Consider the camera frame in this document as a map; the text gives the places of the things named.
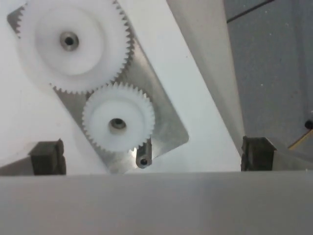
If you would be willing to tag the white large gear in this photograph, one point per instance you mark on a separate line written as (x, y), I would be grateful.
(49, 63)

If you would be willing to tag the white medium gear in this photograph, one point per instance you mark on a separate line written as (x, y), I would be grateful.
(102, 115)

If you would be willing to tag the white task board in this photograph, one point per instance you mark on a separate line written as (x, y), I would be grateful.
(168, 61)

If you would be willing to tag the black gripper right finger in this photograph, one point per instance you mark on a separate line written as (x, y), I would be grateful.
(256, 154)

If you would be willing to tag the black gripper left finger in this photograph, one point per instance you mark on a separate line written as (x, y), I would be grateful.
(49, 156)

